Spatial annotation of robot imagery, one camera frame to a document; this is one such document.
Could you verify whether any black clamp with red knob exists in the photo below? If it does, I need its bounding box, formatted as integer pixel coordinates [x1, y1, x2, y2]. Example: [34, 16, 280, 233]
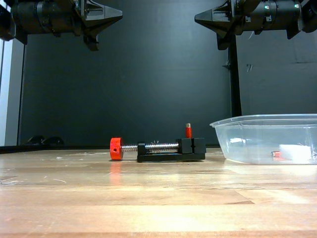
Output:
[109, 137, 207, 164]

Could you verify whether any small white block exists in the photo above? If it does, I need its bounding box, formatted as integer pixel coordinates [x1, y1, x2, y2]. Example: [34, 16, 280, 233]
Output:
[279, 144, 312, 159]

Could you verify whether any clear plastic container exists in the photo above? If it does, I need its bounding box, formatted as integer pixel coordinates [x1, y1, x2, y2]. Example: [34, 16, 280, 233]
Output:
[209, 114, 317, 166]

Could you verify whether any black rounded object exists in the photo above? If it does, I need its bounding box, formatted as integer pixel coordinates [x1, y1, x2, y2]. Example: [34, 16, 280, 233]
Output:
[27, 135, 45, 145]
[43, 136, 65, 146]

